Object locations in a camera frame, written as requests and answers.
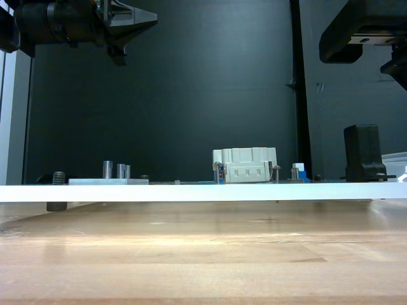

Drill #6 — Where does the black wall post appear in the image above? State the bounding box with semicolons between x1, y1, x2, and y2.
286;0;314;179

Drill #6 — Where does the clear plastic tub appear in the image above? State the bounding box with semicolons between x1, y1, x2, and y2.
381;152;407;184

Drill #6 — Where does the white and blue connector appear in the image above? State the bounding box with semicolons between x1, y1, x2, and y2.
291;162;308;182

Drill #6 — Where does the grey aluminium base plate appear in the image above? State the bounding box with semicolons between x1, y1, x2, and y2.
68;177;150;186

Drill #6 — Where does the white task board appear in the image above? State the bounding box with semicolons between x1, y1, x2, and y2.
0;178;407;203

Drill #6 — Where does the beige connector housing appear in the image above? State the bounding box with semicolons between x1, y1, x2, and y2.
212;147;277;184

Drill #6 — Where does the grey aluminium frame profile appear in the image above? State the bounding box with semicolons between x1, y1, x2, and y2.
0;50;32;186

